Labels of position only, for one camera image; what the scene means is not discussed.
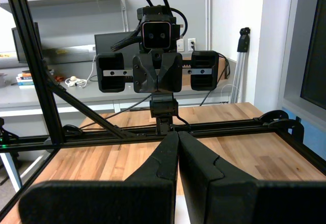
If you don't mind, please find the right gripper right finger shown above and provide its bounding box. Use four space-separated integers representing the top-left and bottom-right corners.
178 131 326 224

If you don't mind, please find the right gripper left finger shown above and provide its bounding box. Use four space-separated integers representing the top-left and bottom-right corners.
19 131 179 224

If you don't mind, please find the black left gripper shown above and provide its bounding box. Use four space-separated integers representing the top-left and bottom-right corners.
96 50 220 94

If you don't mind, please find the white taskboard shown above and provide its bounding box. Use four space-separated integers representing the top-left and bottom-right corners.
175 194 192 224

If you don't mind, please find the grey desk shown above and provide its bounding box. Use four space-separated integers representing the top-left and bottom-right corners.
0 80 239 118

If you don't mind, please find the black monitor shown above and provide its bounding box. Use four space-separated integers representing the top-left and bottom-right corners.
11 22 43 66
94 32 140 57

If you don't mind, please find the brown cardboard box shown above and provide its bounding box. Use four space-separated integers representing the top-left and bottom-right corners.
216 57 230 80

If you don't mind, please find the silver tripod with black head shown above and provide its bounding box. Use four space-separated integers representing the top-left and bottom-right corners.
230 26 252 105

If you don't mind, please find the stack of books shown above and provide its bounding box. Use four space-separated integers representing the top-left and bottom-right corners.
16 72 34 88

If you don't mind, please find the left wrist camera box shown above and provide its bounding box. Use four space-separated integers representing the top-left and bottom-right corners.
137 6 177 50

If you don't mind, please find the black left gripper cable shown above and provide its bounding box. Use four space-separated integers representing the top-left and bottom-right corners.
110 31 143 52

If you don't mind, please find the white wall outlet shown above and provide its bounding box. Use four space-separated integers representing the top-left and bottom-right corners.
187 37 197 52

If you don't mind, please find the black looped cable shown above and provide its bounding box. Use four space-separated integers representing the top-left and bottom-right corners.
170 7 189 40

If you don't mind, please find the white coiled cable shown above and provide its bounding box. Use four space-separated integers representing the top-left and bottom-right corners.
65 55 97 88

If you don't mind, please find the black aluminium frame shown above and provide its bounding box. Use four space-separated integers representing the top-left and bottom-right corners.
0 0 305 224

